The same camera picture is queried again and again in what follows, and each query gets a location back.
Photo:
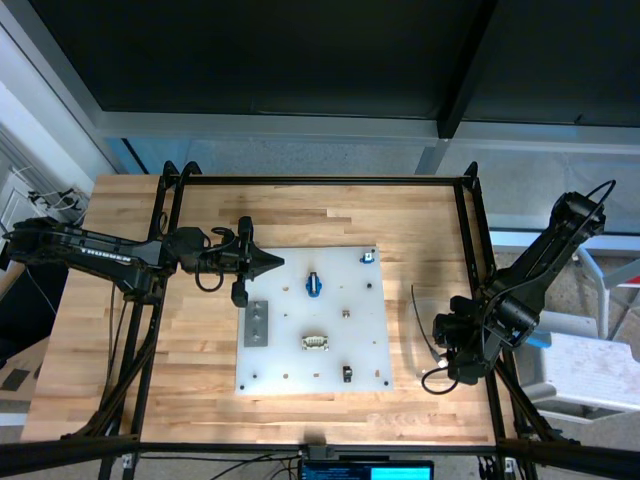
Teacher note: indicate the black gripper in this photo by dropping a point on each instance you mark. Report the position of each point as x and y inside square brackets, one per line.
[244, 260]
[462, 345]

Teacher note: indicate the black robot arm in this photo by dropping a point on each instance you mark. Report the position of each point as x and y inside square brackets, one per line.
[545, 255]
[100, 252]

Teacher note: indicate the beige connector housing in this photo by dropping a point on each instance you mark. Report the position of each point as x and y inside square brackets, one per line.
[315, 343]

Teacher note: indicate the small black connector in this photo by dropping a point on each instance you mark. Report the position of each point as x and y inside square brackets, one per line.
[348, 374]

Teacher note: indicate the clear plastic tub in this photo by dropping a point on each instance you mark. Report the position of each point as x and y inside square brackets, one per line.
[417, 350]

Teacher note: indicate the large blue socket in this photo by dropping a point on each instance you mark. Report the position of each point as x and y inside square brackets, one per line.
[313, 284]

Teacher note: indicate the grey metal plate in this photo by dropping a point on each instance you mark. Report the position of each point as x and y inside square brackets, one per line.
[256, 341]

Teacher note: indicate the white board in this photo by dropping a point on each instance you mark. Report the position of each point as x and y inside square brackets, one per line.
[290, 360]

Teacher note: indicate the white plastic stool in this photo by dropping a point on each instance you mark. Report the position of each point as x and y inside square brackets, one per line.
[590, 370]

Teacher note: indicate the blue laptop screen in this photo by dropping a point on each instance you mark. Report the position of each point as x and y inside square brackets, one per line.
[390, 472]

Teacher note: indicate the black metal frame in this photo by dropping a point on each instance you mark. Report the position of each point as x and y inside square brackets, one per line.
[320, 180]

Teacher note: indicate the white metal tube frame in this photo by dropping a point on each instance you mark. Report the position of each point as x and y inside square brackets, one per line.
[602, 300]

